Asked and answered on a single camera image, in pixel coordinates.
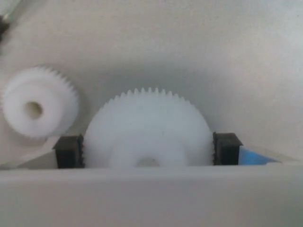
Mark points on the white large gear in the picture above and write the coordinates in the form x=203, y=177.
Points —
x=146, y=123

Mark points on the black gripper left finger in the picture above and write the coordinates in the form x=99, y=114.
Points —
x=68, y=152

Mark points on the white medium gear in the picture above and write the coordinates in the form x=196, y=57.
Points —
x=54, y=108

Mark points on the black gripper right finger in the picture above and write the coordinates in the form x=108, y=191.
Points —
x=227, y=151

